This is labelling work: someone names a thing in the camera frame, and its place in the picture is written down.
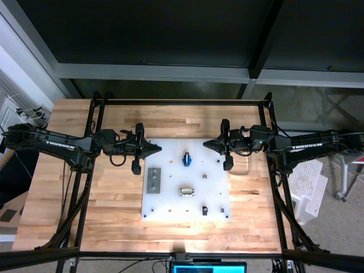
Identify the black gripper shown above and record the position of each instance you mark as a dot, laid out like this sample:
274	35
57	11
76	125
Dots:
227	163
138	129

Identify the grey metal base plate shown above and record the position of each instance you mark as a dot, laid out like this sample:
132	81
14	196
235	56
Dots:
148	190

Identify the white task board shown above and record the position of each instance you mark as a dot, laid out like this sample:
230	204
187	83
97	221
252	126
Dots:
170	199

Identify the blue-edged laptop screen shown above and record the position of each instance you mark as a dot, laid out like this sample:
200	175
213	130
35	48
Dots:
207	268

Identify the clear plastic tub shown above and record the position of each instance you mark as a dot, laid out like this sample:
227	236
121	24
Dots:
241	170

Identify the black plastic plug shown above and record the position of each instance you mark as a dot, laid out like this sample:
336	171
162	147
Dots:
205	211

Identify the black table-level camera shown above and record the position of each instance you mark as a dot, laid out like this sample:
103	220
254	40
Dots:
179	256

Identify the black aluminium frame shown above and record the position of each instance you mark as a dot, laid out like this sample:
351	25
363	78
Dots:
128	254

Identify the beige connector housing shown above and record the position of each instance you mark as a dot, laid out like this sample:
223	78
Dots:
186	192

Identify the white plastic step stool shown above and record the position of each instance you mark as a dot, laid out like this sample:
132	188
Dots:
308	182

